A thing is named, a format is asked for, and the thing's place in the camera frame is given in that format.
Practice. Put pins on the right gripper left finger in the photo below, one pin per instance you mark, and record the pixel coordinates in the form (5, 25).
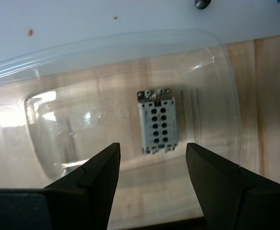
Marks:
(70, 203)

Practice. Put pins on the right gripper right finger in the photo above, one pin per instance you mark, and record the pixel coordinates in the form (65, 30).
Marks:
(238, 203)

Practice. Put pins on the grey ten-hole connector insert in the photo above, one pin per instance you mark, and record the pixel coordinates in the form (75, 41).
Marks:
(145, 124)

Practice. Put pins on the clear plastic tub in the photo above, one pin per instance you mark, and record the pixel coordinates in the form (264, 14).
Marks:
(82, 95)

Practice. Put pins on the white mounting board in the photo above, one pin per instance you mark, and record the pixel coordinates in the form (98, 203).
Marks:
(82, 24)

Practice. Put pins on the black screw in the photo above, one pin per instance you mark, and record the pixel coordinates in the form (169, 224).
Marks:
(202, 3)

